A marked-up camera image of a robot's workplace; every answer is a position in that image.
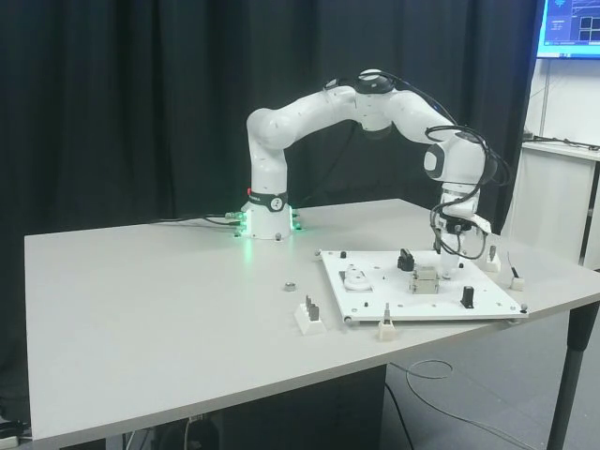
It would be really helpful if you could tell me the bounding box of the grey floor cable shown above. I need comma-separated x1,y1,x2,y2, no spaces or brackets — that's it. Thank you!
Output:
405,358,557,450

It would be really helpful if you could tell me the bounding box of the white power strip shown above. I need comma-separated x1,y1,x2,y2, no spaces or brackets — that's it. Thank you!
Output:
0,419,32,447

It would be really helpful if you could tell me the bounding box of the white task board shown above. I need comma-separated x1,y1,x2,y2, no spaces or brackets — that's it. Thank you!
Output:
312,247,531,325

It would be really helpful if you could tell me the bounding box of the black table leg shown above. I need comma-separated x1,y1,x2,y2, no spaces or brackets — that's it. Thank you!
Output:
547,307,591,450

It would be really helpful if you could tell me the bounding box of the white three-hole peg holder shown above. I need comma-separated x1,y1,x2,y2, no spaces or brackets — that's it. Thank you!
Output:
293,302,326,336

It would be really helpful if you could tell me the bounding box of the black base cable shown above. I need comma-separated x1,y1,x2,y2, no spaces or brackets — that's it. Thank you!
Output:
157,214,246,227

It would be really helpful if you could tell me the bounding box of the black curtain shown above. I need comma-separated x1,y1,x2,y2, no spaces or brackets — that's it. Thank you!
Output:
0,0,548,423

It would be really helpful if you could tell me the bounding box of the blue screen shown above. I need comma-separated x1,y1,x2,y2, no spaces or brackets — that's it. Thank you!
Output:
535,0,600,60

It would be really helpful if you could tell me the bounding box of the white cabinet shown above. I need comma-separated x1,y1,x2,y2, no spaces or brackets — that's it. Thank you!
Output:
508,135,600,272

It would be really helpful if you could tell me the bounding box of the black cable on cabinet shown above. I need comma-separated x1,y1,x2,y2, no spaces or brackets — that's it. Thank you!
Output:
522,132,600,154

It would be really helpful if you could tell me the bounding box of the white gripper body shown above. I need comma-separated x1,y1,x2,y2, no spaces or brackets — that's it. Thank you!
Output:
439,232,466,274

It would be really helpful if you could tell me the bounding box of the black floor cable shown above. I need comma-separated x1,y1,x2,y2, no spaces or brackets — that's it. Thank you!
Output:
383,382,423,450

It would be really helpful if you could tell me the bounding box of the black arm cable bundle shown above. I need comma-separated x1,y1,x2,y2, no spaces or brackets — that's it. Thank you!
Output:
322,69,513,260

